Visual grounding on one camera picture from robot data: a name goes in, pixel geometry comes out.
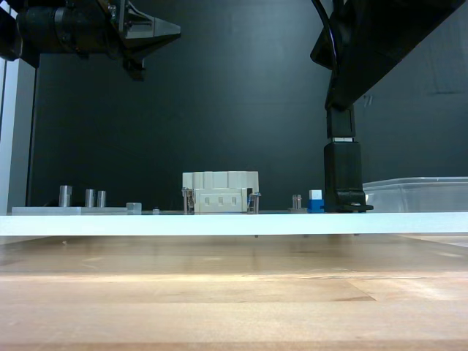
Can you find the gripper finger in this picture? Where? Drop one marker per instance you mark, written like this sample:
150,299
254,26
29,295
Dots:
365,55
161,27
146,47

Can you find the black USB hub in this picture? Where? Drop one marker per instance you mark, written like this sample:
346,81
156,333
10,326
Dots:
343,172

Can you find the clear plastic container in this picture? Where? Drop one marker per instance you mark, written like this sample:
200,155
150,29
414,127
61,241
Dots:
420,195

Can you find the small blue white connector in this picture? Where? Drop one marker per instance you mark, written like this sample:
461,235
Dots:
316,204

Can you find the beige multi-pin connector housing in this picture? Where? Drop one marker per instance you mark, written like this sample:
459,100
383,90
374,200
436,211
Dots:
219,190

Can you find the small grey metal block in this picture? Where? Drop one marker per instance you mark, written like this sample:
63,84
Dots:
134,207

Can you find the silver threaded stud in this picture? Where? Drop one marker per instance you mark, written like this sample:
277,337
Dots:
297,203

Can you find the grey aluminium plate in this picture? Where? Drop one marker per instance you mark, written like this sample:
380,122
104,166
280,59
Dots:
47,210

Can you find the white board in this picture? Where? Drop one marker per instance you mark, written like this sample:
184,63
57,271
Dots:
234,223

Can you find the grey aluminium wall post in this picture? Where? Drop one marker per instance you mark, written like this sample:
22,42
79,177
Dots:
14,146

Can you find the small silver metal post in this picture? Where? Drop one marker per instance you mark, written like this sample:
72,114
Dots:
101,198
89,197

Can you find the large silver metal post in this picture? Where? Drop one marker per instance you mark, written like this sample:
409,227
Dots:
66,195

